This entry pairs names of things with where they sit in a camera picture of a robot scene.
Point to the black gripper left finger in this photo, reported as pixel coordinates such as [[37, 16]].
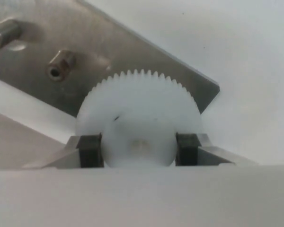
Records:
[[90, 153]]

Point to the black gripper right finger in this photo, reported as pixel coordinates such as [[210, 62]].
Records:
[[187, 153]]

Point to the white large gear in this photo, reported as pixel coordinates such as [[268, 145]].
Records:
[[142, 99]]

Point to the white task board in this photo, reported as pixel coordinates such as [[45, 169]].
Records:
[[251, 71]]

